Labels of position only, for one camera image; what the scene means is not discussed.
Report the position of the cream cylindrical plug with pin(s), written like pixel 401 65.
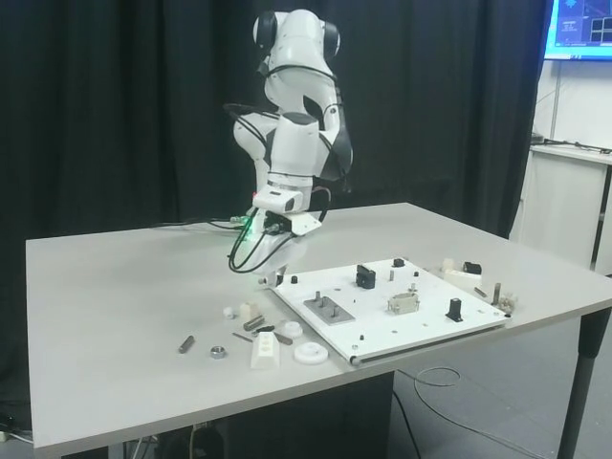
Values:
pixel 249 310

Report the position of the white holder with holes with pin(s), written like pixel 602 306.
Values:
pixel 263 355
pixel 461 278

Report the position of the white toothed part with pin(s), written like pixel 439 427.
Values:
pixel 509 301

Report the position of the black curtain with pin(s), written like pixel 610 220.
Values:
pixel 95 119

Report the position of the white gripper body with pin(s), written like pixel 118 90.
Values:
pixel 282 253

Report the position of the short metal peg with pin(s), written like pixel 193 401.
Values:
pixel 479 291

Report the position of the metal square peg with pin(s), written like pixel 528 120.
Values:
pixel 283 339

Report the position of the dark metal round peg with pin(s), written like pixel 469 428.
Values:
pixel 185 344

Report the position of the dark table leg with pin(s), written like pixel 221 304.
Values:
pixel 581 392

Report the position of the white large gear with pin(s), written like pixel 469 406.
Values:
pixel 311 354

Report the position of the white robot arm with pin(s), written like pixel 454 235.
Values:
pixel 291 143

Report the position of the thin metal peg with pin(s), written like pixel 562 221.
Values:
pixel 242 337

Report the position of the small black plug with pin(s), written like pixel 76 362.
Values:
pixel 265 329

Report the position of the metal hex nut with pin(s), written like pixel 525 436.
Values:
pixel 217 352

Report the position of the white cabinet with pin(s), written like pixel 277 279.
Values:
pixel 559 205

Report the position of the white medium gear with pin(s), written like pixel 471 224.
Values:
pixel 289 330

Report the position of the blue screen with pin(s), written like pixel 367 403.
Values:
pixel 581 28

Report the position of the metal BNC plug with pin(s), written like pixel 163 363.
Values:
pixel 253 322

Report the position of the cream plastic part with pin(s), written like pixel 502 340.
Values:
pixel 447 266

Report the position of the tall metal round peg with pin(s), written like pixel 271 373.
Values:
pixel 496 294

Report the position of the white task board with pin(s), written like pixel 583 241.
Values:
pixel 406 330

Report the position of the white small gear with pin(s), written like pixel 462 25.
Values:
pixel 228 312

